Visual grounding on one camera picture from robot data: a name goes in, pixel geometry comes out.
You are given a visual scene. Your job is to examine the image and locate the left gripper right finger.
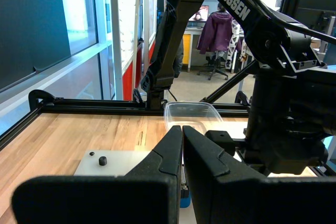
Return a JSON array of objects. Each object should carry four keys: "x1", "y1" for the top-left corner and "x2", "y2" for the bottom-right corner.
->
[{"x1": 183, "y1": 125, "x2": 336, "y2": 224}]

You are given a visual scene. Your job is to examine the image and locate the clear plastic tub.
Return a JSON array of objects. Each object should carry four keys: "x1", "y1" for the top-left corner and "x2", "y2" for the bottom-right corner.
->
[{"x1": 164, "y1": 101, "x2": 224, "y2": 136}]

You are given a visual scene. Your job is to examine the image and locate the black office chair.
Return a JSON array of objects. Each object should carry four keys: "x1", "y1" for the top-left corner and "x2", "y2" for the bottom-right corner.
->
[{"x1": 196, "y1": 50, "x2": 229, "y2": 81}]

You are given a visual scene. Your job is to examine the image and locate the white mounting board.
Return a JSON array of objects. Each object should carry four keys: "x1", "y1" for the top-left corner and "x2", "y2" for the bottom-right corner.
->
[{"x1": 73, "y1": 144, "x2": 316, "y2": 224}]

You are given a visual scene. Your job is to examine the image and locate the black aluminium frame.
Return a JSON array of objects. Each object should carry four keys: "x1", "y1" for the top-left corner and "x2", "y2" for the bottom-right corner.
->
[{"x1": 0, "y1": 0, "x2": 336, "y2": 183}]

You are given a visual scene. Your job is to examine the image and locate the yellow cabinet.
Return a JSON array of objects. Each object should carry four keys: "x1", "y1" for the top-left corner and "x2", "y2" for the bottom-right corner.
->
[{"x1": 183, "y1": 35, "x2": 191, "y2": 65}]

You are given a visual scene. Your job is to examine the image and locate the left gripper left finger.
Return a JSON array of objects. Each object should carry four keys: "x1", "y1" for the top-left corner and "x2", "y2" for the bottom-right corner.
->
[{"x1": 12, "y1": 125, "x2": 184, "y2": 224}]

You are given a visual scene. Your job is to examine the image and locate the distant desk monitor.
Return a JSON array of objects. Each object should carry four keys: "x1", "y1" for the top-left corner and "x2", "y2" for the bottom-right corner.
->
[{"x1": 188, "y1": 5, "x2": 210, "y2": 23}]

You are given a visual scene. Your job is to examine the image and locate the black desk monitor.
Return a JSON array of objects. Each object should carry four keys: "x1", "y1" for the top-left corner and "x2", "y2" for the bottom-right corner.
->
[{"x1": 275, "y1": 0, "x2": 336, "y2": 41}]

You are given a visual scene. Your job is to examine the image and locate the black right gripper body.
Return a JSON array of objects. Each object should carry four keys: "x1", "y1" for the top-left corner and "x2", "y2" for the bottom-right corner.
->
[{"x1": 206, "y1": 68, "x2": 336, "y2": 175}]

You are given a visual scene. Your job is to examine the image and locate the hanging black jacket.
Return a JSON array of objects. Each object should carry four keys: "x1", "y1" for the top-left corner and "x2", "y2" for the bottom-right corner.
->
[{"x1": 174, "y1": 45, "x2": 184, "y2": 78}]

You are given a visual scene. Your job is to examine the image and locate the blue and black D-sub connector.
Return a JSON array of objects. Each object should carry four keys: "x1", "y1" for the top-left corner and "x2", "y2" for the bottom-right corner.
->
[{"x1": 180, "y1": 166, "x2": 190, "y2": 208}]

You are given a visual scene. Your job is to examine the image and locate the person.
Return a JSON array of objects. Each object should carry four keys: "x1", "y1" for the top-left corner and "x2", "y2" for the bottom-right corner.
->
[{"x1": 196, "y1": 3, "x2": 236, "y2": 56}]

